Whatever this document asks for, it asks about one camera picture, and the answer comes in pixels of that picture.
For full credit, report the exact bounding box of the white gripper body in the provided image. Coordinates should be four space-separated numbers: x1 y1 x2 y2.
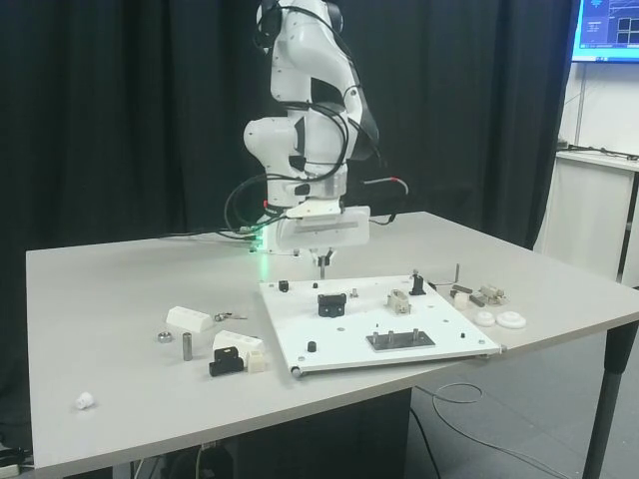
272 205 372 251

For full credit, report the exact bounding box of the white peg holder block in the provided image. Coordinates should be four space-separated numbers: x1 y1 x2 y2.
166 304 218 333
212 329 265 357

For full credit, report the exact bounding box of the white task board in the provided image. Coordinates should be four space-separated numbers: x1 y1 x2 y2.
259 272 503 379

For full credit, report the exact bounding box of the black D-SUB plug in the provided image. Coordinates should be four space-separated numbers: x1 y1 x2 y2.
208 346 247 377

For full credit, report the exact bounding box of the beige Ethernet plug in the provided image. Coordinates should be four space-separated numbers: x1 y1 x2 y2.
478 283 511 307

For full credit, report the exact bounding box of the black box under table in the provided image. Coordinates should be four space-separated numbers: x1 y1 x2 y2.
218 384 413 479

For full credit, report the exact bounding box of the white large gear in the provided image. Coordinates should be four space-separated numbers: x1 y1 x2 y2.
494 308 528 330

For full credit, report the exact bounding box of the white cabinet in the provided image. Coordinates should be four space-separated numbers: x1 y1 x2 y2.
532 148 639 289

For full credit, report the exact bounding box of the black table leg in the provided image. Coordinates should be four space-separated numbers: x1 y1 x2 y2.
582 326 628 479

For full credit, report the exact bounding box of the blue screen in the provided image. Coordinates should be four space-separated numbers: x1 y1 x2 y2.
570 0 639 65

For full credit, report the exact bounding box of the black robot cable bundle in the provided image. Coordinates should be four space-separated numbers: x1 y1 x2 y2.
224 172 281 240

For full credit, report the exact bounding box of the grey floor cable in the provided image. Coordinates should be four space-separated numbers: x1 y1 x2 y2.
430 381 593 461

